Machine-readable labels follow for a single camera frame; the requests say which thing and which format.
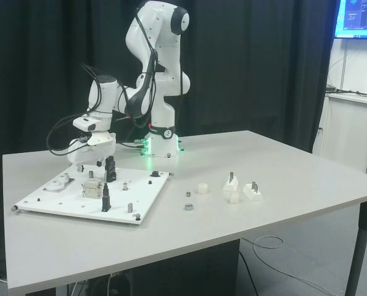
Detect white task board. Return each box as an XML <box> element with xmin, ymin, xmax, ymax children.
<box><xmin>10</xmin><ymin>162</ymin><xmax>173</xmax><ymax>229</ymax></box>

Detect white peg holder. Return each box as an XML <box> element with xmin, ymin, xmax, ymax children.
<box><xmin>222</xmin><ymin>177</ymin><xmax>241</xmax><ymax>194</ymax></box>
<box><xmin>242</xmin><ymin>183</ymin><xmax>265</xmax><ymax>205</ymax></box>

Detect white large gear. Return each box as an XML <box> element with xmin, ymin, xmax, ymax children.
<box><xmin>45</xmin><ymin>181</ymin><xmax>67</xmax><ymax>194</ymax></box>

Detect grey floor cable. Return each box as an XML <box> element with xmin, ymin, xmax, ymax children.
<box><xmin>238</xmin><ymin>236</ymin><xmax>292</xmax><ymax>296</ymax></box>

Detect white cabinet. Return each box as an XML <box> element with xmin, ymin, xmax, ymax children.
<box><xmin>311</xmin><ymin>91</ymin><xmax>367</xmax><ymax>179</ymax></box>

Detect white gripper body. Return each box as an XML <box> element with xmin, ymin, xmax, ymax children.
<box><xmin>66</xmin><ymin>138</ymin><xmax>117</xmax><ymax>167</ymax></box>

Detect black cable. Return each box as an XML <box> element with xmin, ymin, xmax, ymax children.
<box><xmin>80</xmin><ymin>62</ymin><xmax>110</xmax><ymax>112</ymax></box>
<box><xmin>116</xmin><ymin>139</ymin><xmax>147</xmax><ymax>155</ymax></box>
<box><xmin>46</xmin><ymin>115</ymin><xmax>90</xmax><ymax>155</ymax></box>
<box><xmin>133</xmin><ymin>10</ymin><xmax>165</xmax><ymax>102</ymax></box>

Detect flat white mount plate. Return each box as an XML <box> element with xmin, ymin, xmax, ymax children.
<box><xmin>86</xmin><ymin>131</ymin><xmax>116</xmax><ymax>147</ymax></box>

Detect black table leg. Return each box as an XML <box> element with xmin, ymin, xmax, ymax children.
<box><xmin>345</xmin><ymin>197</ymin><xmax>367</xmax><ymax>296</ymax></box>

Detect black curtain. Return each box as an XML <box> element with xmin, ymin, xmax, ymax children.
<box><xmin>0</xmin><ymin>0</ymin><xmax>341</xmax><ymax>260</ymax></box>

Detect blue screen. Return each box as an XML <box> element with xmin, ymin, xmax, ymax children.
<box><xmin>334</xmin><ymin>0</ymin><xmax>367</xmax><ymax>39</ymax></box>

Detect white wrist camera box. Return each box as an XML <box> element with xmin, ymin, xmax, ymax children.
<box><xmin>73</xmin><ymin>113</ymin><xmax>110</xmax><ymax>133</ymax></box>

